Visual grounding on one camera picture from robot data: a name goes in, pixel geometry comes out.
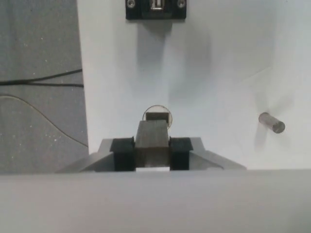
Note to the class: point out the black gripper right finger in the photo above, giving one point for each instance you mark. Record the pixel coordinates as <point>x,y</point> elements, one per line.
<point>179,155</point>

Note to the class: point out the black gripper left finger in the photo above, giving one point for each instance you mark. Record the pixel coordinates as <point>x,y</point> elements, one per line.
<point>124,155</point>

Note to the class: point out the metal square peg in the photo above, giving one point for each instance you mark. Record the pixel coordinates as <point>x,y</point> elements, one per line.
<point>151,136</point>

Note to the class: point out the metal round peg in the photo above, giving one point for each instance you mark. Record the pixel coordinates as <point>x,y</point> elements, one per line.
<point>272,122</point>

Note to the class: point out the white task board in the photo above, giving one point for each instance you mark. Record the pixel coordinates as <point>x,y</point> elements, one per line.
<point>194,80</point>

